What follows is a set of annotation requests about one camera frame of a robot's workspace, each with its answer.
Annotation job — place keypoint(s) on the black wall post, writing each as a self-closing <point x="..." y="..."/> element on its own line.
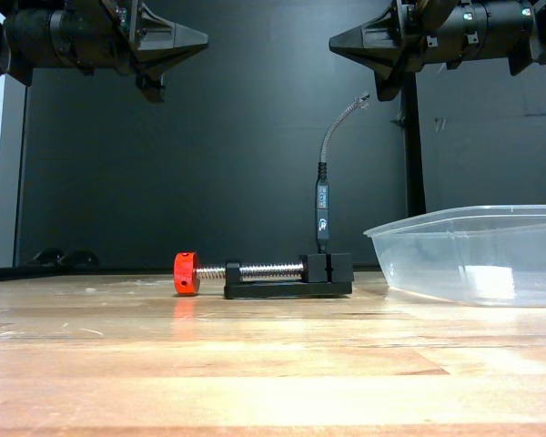
<point x="413" y="159"/>

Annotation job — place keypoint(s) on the black USB-C socket adapter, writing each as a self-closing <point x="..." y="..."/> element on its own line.
<point x="322" y="227"/>

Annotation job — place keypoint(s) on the black vise with orange knob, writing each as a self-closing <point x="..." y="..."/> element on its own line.
<point x="327" y="273"/>

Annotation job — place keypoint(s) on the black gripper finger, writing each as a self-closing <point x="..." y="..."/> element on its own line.
<point x="182" y="38"/>
<point x="373" y="38"/>
<point x="382" y="61"/>
<point x="164" y="61"/>

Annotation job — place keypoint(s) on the white foam block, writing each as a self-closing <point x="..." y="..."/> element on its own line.
<point x="491" y="284"/>

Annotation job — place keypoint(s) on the clear plastic tub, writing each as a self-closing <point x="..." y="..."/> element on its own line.
<point x="437" y="273"/>

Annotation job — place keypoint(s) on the black aluminium frame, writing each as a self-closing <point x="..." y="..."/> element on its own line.
<point x="79" y="258"/>

